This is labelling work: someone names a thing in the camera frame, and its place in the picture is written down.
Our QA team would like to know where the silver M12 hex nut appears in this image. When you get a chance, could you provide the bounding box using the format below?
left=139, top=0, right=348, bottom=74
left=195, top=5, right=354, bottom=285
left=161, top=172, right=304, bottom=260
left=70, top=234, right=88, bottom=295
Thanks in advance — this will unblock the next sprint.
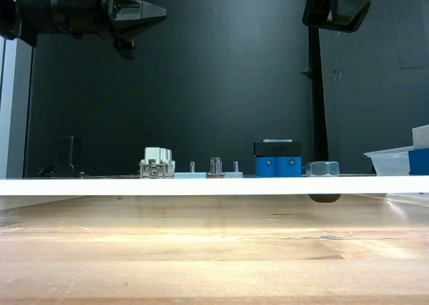
left=305, top=160, right=341, bottom=178

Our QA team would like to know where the black clamp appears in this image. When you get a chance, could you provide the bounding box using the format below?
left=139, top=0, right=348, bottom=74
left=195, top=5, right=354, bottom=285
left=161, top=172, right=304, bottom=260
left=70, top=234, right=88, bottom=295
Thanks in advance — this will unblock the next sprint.
left=36, top=134, right=88, bottom=178

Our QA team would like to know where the aluminium block with studs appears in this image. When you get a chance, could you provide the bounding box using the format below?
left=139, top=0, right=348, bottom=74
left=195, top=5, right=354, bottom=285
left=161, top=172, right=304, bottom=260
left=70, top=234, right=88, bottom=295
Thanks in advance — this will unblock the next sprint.
left=174, top=160, right=244, bottom=179

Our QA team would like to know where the clear plastic tub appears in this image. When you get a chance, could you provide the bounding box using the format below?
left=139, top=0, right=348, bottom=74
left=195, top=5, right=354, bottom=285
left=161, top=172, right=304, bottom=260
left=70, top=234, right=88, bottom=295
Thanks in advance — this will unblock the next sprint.
left=363, top=146, right=414, bottom=177

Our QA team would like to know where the small metal connector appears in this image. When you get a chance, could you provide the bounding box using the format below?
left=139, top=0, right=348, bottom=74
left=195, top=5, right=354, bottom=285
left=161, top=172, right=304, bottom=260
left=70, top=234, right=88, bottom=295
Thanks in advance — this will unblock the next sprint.
left=206, top=156, right=226, bottom=178

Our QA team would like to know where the white board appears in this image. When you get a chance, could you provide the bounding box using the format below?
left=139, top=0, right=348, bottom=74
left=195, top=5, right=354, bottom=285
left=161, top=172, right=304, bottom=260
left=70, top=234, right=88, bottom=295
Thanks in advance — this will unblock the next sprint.
left=0, top=174, right=429, bottom=197

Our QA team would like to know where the small blue white connector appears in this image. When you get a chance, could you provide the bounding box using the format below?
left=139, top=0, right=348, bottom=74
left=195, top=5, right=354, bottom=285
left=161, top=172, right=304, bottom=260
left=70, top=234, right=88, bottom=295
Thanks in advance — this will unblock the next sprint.
left=408, top=125, right=429, bottom=176

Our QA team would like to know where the blue socket with black plug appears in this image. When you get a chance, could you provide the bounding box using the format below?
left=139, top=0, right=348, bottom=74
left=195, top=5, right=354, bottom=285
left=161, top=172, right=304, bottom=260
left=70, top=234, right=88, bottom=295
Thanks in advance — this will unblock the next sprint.
left=253, top=139, right=302, bottom=178

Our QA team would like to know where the black vertical post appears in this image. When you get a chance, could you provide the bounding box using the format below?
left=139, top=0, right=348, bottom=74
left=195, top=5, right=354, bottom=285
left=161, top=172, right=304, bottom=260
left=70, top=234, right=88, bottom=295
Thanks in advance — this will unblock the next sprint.
left=303, top=26, right=329, bottom=164

